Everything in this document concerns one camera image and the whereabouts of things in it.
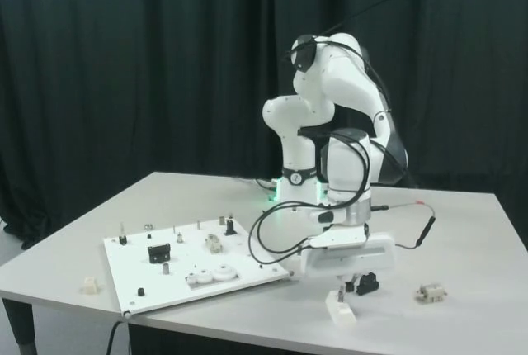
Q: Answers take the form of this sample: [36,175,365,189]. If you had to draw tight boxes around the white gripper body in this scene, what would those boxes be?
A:
[299,234,398,280]

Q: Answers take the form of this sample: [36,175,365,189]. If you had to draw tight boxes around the white peg holder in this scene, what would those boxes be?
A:
[325,288,357,325]

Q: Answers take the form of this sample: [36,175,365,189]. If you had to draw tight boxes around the black plug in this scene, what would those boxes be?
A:
[357,272,380,296]

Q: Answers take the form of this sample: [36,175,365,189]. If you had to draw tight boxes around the beige metal connector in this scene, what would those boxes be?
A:
[414,283,446,302]

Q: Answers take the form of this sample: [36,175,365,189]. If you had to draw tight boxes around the white large gear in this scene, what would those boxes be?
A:
[211,263,240,284]

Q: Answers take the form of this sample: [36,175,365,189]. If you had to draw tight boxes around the white task board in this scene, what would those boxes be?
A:
[102,214,290,320]

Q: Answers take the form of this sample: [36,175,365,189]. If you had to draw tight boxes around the white cube holder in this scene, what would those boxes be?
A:
[82,276,102,296]

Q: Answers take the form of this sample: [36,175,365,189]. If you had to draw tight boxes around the black curtain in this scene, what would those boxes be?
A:
[0,0,528,244]

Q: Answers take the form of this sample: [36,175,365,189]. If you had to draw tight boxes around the dark table leg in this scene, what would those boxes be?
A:
[0,296,35,355]

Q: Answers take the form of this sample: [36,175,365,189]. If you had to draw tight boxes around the thin black rod with wire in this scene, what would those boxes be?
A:
[370,199,437,250]

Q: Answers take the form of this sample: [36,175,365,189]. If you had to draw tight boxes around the black base cables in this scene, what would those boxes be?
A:
[230,175,278,192]

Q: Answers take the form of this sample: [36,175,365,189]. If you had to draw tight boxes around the black cable under table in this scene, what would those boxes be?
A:
[107,316,130,355]

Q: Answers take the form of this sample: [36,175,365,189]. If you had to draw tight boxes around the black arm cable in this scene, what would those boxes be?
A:
[284,0,422,68]

